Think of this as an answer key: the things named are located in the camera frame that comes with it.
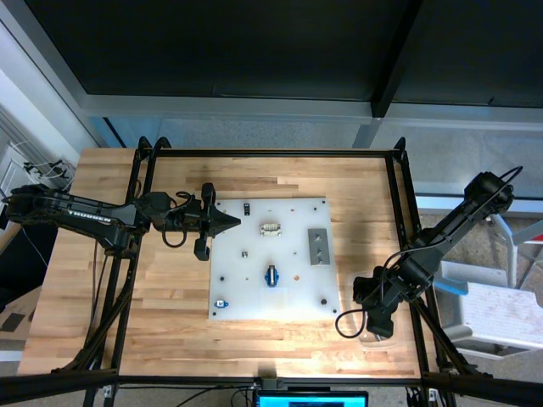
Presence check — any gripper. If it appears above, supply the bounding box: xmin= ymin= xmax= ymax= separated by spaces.
xmin=354 ymin=275 xmax=404 ymax=339
xmin=185 ymin=182 xmax=242 ymax=260

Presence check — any clear plastic tub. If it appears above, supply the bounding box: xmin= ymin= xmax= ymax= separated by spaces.
xmin=345 ymin=270 xmax=402 ymax=351

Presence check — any white board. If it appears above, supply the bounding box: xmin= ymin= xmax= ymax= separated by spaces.
xmin=206 ymin=197 xmax=343 ymax=321

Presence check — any grey slotted metal block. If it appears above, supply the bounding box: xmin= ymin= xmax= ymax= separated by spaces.
xmin=307 ymin=227 xmax=331 ymax=267

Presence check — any blue laptop screen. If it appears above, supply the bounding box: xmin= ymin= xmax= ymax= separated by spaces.
xmin=253 ymin=389 xmax=369 ymax=407

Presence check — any white step stool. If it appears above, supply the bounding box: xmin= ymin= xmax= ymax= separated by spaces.
xmin=432 ymin=220 xmax=543 ymax=361

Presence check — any cardboard box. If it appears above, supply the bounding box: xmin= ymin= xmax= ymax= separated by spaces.
xmin=0 ymin=286 xmax=43 ymax=340

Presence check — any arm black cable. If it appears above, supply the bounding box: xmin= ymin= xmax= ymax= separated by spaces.
xmin=334 ymin=165 xmax=523 ymax=339
xmin=162 ymin=191 xmax=194 ymax=248

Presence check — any black table frame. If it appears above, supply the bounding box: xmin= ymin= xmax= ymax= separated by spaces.
xmin=0 ymin=136 xmax=543 ymax=407

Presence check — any grey window frame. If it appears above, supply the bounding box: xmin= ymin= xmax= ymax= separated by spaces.
xmin=0 ymin=0 xmax=543 ymax=149

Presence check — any small black camera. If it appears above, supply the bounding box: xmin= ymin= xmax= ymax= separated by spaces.
xmin=254 ymin=367 xmax=283 ymax=392

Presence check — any white cable bundle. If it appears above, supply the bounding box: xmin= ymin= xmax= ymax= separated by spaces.
xmin=19 ymin=156 xmax=76 ymax=190

